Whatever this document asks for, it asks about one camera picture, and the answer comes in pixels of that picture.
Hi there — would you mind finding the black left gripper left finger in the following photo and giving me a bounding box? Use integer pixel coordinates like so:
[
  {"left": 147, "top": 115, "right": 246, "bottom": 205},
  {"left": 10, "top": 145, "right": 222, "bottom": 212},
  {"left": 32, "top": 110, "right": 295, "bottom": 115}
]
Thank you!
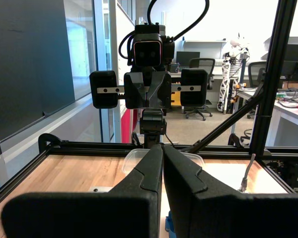
[{"left": 1, "top": 144, "right": 163, "bottom": 238}]

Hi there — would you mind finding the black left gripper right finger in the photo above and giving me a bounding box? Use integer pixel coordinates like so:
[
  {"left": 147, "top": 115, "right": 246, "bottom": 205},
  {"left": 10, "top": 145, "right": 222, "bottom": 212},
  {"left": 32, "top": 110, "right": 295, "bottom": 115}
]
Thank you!
[{"left": 163, "top": 144, "right": 298, "bottom": 238}]

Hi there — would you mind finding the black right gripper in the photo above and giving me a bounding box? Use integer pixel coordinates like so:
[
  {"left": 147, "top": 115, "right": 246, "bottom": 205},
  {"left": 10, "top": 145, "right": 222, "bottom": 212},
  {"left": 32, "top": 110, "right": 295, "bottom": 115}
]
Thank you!
[{"left": 89, "top": 69, "right": 209, "bottom": 109}]

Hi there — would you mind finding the white taskboard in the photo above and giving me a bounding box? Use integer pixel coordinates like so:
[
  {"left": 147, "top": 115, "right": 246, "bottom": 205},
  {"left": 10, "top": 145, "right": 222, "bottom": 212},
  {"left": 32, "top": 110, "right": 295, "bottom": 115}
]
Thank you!
[{"left": 88, "top": 184, "right": 263, "bottom": 214}]

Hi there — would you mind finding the blue connector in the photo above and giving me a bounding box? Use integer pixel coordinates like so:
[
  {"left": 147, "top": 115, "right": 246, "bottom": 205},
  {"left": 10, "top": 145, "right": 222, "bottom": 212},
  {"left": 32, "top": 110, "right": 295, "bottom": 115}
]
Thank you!
[{"left": 165, "top": 210, "right": 176, "bottom": 238}]

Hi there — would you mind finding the yellow cabinet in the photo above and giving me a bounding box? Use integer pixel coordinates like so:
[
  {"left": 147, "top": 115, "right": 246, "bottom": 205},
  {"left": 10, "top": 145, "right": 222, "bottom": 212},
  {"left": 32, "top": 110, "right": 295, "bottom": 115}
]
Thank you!
[{"left": 170, "top": 91, "right": 182, "bottom": 107}]

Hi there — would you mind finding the red panel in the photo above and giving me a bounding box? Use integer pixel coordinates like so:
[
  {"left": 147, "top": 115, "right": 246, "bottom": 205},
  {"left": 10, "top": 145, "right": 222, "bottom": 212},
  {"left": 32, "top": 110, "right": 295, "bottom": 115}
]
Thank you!
[{"left": 121, "top": 108, "right": 138, "bottom": 144}]

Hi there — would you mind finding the black office chair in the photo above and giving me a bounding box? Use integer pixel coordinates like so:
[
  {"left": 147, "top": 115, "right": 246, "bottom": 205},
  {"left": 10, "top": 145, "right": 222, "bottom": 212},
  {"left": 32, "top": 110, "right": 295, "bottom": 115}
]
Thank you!
[
  {"left": 246, "top": 61, "right": 268, "bottom": 119},
  {"left": 183, "top": 58, "right": 216, "bottom": 121}
]

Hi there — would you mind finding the clear plastic tub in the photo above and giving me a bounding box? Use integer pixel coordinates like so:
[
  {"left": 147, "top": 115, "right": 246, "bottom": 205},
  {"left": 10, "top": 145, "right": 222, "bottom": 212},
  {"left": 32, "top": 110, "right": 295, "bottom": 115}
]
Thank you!
[{"left": 123, "top": 148, "right": 205, "bottom": 175}]

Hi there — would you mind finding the white desk shelf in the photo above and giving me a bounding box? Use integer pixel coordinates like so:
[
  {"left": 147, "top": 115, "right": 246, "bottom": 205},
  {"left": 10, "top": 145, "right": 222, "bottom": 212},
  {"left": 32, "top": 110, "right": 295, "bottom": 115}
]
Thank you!
[{"left": 182, "top": 39, "right": 228, "bottom": 60}]

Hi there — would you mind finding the white lattice figure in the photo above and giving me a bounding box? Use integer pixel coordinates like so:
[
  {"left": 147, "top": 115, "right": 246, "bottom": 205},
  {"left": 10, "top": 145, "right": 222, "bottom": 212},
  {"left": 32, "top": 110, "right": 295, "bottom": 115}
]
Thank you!
[{"left": 217, "top": 31, "right": 251, "bottom": 115}]

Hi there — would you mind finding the white desk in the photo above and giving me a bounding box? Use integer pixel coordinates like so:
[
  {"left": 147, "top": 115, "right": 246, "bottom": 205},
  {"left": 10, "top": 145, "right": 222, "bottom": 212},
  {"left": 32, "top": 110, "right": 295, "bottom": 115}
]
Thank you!
[{"left": 234, "top": 88, "right": 298, "bottom": 147}]

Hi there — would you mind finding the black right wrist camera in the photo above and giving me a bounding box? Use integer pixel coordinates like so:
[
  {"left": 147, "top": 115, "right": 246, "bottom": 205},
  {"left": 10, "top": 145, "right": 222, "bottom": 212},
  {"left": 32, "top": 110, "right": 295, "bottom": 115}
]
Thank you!
[{"left": 132, "top": 33, "right": 164, "bottom": 67}]

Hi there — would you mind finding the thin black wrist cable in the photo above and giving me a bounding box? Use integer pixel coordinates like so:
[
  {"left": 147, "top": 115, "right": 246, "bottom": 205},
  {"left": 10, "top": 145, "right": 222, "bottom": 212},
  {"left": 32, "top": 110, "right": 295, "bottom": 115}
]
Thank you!
[{"left": 118, "top": 31, "right": 136, "bottom": 66}]

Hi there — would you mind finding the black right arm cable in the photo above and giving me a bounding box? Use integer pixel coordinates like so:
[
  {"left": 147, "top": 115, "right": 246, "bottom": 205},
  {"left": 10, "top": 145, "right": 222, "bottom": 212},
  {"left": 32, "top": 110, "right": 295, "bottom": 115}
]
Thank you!
[{"left": 147, "top": 0, "right": 211, "bottom": 40}]

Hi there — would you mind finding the black aluminium frame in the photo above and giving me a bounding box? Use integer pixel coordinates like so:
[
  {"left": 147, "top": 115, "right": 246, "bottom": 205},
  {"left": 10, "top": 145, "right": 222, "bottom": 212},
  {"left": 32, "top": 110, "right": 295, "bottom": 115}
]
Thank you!
[{"left": 0, "top": 0, "right": 298, "bottom": 206}]

